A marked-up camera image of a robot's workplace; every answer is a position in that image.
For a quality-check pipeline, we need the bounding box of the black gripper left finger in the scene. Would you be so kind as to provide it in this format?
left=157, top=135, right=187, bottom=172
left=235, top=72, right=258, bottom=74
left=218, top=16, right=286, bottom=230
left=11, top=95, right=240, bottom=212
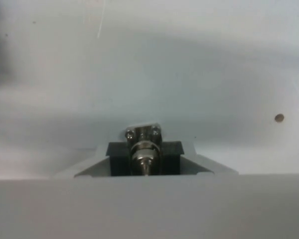
left=74, top=140, right=130, bottom=177

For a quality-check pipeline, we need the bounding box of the metal BNC plug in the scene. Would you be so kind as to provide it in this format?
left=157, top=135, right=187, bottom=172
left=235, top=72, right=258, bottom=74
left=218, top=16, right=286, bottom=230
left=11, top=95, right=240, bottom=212
left=129, top=140, right=163, bottom=176

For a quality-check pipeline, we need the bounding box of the white task board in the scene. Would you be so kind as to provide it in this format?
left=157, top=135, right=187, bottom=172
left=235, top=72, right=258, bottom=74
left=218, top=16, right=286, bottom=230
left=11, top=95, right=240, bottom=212
left=0, top=0, right=299, bottom=179

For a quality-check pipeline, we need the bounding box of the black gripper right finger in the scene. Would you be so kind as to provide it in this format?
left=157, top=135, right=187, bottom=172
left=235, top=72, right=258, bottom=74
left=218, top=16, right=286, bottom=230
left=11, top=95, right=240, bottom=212
left=161, top=140, right=238, bottom=175

